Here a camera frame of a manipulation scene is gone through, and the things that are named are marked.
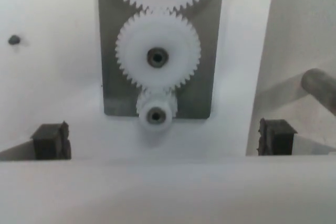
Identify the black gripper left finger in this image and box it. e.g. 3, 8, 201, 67
0, 121, 72, 162

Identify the white medium gear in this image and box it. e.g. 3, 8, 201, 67
114, 11, 202, 95

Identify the white small gear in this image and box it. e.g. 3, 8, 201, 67
135, 89, 179, 134

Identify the white task board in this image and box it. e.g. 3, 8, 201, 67
0, 0, 277, 162

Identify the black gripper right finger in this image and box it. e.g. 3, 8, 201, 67
257, 118, 336, 157

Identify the metal round peg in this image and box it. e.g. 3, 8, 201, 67
301, 68, 336, 118

